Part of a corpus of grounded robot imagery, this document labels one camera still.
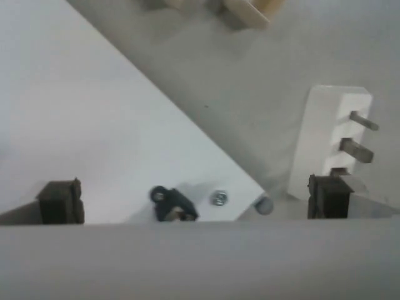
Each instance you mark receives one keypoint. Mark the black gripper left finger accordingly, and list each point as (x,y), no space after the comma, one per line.
(59,203)

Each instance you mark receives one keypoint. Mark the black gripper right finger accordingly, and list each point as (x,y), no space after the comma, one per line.
(328,201)

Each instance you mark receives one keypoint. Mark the thick metal square peg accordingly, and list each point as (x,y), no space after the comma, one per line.
(339,172)

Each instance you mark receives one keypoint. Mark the medium metal square peg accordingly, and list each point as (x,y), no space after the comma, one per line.
(356,150)

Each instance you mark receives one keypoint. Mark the white square peg holder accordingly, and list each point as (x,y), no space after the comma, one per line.
(315,125)

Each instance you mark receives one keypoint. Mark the thin metal square peg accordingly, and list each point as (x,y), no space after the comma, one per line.
(364,121)

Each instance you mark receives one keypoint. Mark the white task board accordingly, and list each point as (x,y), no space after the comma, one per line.
(78,109)

